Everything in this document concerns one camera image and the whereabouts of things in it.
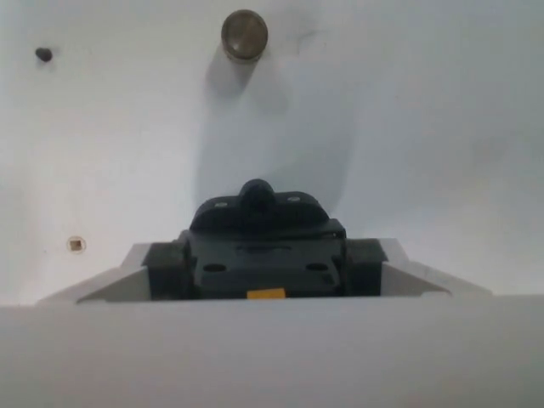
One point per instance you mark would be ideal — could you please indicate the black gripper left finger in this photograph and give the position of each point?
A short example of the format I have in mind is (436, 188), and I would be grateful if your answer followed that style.
(168, 272)

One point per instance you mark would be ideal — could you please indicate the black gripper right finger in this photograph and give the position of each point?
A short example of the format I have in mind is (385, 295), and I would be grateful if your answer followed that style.
(367, 270)

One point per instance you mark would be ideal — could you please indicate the black D-SUB plug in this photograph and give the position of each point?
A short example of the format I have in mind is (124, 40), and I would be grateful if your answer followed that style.
(263, 251)

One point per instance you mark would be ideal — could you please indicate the white task board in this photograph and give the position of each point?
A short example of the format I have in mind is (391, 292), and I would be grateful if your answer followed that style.
(404, 106)

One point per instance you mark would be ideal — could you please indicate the metal round peg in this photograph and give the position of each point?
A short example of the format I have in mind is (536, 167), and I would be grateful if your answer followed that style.
(244, 36)

